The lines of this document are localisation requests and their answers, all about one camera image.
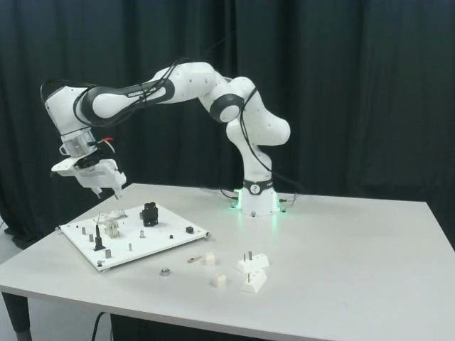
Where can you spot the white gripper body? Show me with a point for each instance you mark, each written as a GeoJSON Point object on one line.
{"type": "Point", "coordinates": [103, 174]}

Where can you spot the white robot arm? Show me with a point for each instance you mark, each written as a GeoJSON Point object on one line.
{"type": "Point", "coordinates": [188, 81]}

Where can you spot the white square peg holder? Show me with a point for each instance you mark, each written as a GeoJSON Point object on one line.
{"type": "Point", "coordinates": [257, 262]}

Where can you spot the white round peg holder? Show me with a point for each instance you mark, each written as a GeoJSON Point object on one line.
{"type": "Point", "coordinates": [254, 286]}

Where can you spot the black D-SUB plug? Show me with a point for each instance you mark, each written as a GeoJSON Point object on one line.
{"type": "Point", "coordinates": [149, 213]}

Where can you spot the flat white mounting plate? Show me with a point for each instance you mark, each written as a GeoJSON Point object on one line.
{"type": "Point", "coordinates": [64, 167]}

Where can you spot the white task board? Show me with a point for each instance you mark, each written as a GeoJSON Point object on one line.
{"type": "Point", "coordinates": [156, 245]}

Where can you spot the metal bolt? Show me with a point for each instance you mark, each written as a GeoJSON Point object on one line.
{"type": "Point", "coordinates": [165, 273]}

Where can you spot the white plug holder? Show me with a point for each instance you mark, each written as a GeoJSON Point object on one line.
{"type": "Point", "coordinates": [210, 258]}
{"type": "Point", "coordinates": [219, 280]}

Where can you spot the black table leg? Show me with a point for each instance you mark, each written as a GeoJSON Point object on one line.
{"type": "Point", "coordinates": [16, 316]}

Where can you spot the black curtain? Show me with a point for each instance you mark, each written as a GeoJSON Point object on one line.
{"type": "Point", "coordinates": [320, 71]}

